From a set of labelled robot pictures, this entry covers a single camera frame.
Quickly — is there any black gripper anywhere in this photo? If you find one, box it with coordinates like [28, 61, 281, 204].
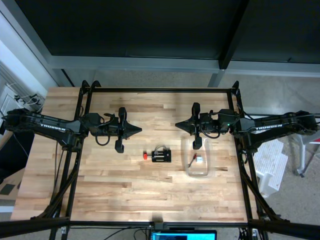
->
[107, 107, 143, 154]
[174, 102, 216, 151]

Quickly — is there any red RCA connector with wire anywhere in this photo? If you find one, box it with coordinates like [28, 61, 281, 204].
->
[187, 152, 198, 168]

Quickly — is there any clear plastic container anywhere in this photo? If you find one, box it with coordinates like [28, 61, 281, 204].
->
[181, 136, 213, 180]

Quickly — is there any black clamp with red knob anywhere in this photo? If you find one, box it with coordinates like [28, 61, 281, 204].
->
[142, 144, 173, 164]

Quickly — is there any white plastic step stool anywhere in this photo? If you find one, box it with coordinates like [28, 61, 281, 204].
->
[252, 138, 286, 198]

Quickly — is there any white power strip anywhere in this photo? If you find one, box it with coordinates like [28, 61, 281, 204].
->
[13, 93, 42, 111]

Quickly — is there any laptop screen with blue edge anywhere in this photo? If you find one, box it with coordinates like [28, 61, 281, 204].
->
[149, 229, 218, 240]

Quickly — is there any brown cardboard box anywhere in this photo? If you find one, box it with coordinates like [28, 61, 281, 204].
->
[0, 167, 26, 213]

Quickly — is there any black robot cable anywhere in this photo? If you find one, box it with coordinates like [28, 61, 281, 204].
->
[94, 133, 111, 147]
[199, 126, 224, 140]

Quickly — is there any grey aluminium window frame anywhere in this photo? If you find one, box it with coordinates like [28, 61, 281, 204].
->
[0, 0, 320, 88]

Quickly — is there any black metal frame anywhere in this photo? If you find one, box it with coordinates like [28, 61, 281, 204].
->
[0, 79, 320, 240]

